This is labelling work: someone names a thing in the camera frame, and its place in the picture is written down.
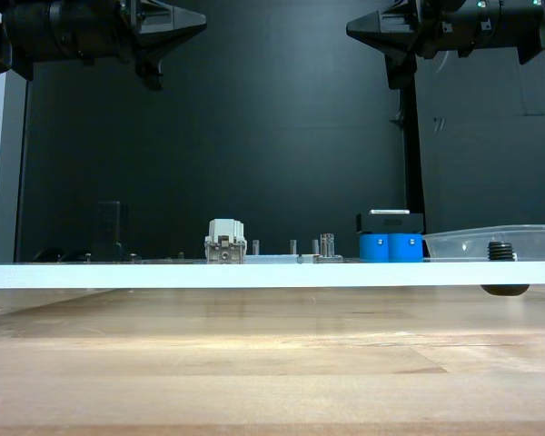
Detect grey multi-pin connector housing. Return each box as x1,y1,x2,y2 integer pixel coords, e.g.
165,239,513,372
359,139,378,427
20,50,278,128
203,218,249,264

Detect black clamp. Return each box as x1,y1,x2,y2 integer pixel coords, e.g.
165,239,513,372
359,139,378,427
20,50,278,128
90,201,131,261

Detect black knurled screw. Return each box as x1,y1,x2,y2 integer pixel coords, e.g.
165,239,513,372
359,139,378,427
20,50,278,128
487,241,518,263

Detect aluminium plate with three posts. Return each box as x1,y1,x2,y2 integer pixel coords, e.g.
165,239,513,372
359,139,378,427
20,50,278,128
245,239,320,265

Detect white task board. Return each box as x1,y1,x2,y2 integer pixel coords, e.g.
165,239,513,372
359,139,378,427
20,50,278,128
0,256,545,291

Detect black rubber foot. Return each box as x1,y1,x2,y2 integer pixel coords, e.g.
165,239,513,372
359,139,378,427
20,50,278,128
479,284,531,299

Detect black aluminium frame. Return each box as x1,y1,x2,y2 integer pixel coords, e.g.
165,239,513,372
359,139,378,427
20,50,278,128
389,61,427,233

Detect blue D-sub connector mount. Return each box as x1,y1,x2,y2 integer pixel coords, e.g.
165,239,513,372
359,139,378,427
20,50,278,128
355,208,426,263

